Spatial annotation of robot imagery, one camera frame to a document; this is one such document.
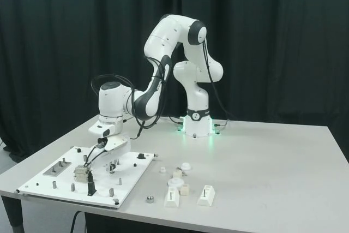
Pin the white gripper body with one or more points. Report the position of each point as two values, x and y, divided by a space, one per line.
117 143

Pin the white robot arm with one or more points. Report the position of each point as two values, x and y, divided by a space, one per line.
196 94

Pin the white task board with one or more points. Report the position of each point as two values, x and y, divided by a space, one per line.
131 178

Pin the black waterproof plug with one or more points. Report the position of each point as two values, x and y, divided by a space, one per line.
140 156

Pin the white small gear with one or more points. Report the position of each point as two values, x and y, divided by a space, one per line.
162 169

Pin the metal hex nut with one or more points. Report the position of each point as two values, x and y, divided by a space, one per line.
149 199

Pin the small white cube holder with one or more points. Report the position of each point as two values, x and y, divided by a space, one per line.
177 173
185 190

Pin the white large gear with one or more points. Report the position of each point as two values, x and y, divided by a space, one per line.
175 182

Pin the long white peg holder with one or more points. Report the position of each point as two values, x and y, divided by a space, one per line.
171 200
206 199

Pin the white medium gear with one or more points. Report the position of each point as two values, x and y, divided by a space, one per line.
185 166

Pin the black table leg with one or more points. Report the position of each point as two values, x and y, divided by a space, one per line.
12 216

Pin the black curtain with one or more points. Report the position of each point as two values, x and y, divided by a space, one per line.
41 39

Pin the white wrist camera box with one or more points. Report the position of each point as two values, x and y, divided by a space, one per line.
101 130

